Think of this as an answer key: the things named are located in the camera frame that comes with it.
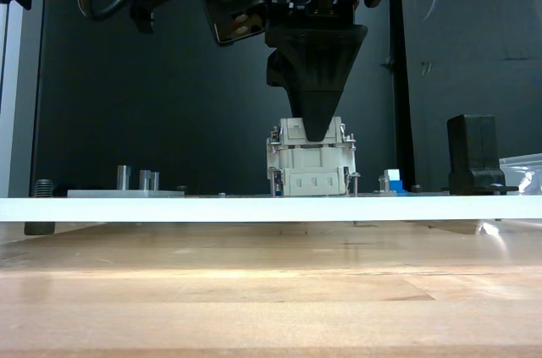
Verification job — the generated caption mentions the beige HAN10E connector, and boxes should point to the beige HAN10E connector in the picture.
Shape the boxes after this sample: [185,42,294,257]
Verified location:
[265,116,359,151]

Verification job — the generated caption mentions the beige hub socket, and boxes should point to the beige hub socket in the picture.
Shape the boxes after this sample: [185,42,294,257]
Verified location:
[266,146,362,197]

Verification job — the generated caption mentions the small blue white connector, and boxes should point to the small blue white connector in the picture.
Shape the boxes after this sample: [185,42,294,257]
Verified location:
[383,168,404,195]

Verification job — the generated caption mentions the black connector housing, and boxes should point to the black connector housing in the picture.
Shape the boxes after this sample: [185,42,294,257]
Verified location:
[446,113,521,196]

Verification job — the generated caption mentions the white board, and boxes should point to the white board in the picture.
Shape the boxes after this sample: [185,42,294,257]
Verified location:
[0,188,542,223]

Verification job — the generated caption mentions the black knurled standoff screw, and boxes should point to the black knurled standoff screw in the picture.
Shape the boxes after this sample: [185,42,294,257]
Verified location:
[24,178,57,236]

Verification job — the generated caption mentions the grey metal peg plate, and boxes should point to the grey metal peg plate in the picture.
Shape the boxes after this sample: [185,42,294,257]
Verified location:
[66,164,187,198]

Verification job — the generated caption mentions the clear plastic tub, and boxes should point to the clear plastic tub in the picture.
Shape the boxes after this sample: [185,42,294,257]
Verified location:
[498,152,542,196]

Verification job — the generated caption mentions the black wall column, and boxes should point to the black wall column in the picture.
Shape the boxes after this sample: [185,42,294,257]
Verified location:
[383,0,419,191]

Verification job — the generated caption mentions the grey metal wall frame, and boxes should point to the grey metal wall frame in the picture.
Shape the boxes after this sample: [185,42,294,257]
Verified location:
[0,0,45,199]

